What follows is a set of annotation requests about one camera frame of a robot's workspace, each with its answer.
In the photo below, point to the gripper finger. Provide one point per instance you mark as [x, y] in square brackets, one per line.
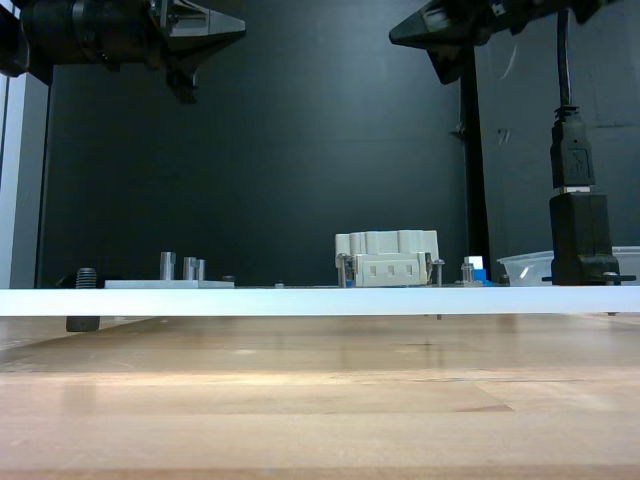
[200, 50]
[440, 25]
[447, 51]
[220, 25]

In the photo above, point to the beige multi-pin connector housing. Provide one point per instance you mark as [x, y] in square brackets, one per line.
[390, 250]

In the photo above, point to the small silver connector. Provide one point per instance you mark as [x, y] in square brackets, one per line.
[467, 275]

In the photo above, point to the small blue connector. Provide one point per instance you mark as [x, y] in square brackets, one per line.
[479, 276]

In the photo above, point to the black USB socket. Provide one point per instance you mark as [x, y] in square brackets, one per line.
[580, 240]

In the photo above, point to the white taskboard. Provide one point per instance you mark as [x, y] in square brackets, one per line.
[300, 302]

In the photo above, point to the silver metal peg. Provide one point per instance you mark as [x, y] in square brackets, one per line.
[167, 265]
[202, 270]
[189, 269]

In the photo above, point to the silver mounting screw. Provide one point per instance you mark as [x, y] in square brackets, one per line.
[438, 270]

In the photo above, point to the clear plastic tub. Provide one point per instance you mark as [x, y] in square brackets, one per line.
[525, 265]

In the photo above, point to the grey metal plate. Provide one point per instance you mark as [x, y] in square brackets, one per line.
[150, 284]

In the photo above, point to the black metal frame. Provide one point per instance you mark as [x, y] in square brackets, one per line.
[477, 200]

